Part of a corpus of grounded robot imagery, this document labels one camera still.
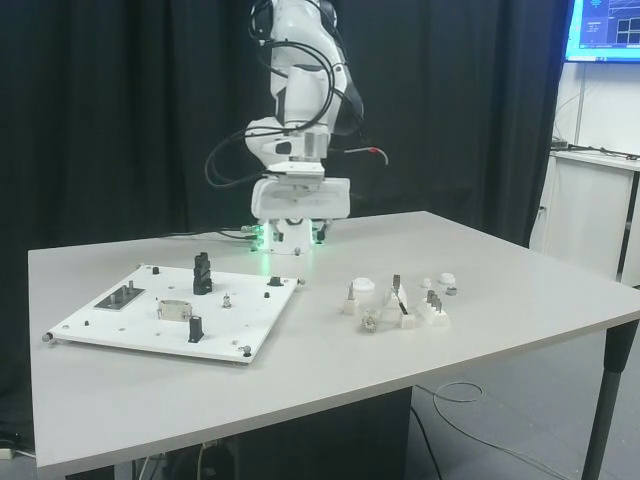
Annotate white peg holder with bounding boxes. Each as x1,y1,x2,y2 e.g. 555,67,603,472
382,285,410,316
417,297,452,327

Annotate white task board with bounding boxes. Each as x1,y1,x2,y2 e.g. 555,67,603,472
40,263,307,365

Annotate black D-SUB plug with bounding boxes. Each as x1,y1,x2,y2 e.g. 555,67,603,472
192,252,213,296

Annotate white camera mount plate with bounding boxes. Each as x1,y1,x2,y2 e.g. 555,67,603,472
266,159,327,180

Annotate grey floor cable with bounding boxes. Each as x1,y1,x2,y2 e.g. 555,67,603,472
432,381,640,464

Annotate white cabinet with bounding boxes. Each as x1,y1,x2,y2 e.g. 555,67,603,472
529,149,640,290

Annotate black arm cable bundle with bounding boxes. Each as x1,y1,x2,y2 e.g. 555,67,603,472
207,0,366,190

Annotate black table leg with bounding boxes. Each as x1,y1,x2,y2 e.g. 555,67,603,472
582,319,640,480

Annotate black cables on cabinet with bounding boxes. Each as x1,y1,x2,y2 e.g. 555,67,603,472
549,139,640,162

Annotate black floor cable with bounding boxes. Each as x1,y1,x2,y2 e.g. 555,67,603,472
409,407,454,480

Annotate blue screen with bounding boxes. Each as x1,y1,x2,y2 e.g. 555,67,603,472
564,0,640,64

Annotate black base cable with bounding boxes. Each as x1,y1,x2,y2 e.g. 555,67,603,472
164,227,261,242

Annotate silver wrist ring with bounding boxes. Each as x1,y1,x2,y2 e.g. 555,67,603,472
302,130,322,162

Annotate black curtain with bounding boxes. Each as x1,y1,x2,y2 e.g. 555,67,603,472
0,0,569,446

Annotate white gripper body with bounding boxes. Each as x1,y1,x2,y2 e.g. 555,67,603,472
251,176,351,221

